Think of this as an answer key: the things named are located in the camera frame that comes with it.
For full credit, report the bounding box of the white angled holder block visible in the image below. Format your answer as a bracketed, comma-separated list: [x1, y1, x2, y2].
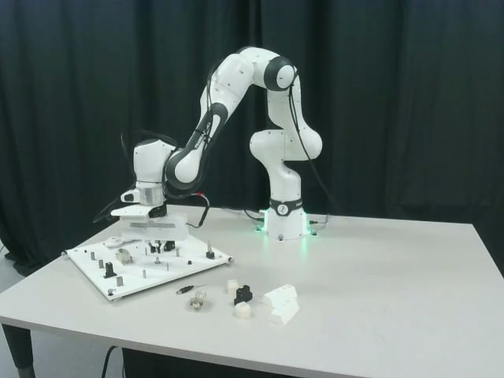
[267, 298, 302, 325]
[262, 283, 298, 307]

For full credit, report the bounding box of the black curtain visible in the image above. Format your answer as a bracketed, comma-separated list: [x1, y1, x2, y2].
[0, 0, 504, 279]

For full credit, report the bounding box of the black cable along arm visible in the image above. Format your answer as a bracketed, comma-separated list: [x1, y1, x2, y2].
[286, 70, 342, 217]

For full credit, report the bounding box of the black cable under table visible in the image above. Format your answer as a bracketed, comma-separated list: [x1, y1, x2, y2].
[102, 345, 133, 378]

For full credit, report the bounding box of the dark table leg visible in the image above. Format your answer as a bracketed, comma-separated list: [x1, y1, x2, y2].
[0, 323, 32, 378]

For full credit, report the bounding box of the thin black plug with wire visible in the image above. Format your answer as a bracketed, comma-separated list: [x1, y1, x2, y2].
[176, 283, 209, 295]

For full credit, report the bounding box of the white task board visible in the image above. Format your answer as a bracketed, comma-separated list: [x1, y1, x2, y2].
[65, 232, 233, 302]

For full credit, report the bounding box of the black base cable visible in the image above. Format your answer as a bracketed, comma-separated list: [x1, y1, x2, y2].
[306, 214, 331, 237]
[220, 206, 269, 221]

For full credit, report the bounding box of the black D-SUB plug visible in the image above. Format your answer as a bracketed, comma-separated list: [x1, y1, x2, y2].
[233, 283, 254, 306]

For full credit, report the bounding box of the black looping wrist cable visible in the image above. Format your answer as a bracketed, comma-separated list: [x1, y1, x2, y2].
[93, 128, 178, 222]

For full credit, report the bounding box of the clear Ethernet plug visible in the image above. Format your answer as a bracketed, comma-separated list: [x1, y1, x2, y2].
[187, 290, 210, 313]

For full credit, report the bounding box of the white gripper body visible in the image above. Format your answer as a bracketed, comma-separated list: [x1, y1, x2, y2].
[122, 214, 189, 243]

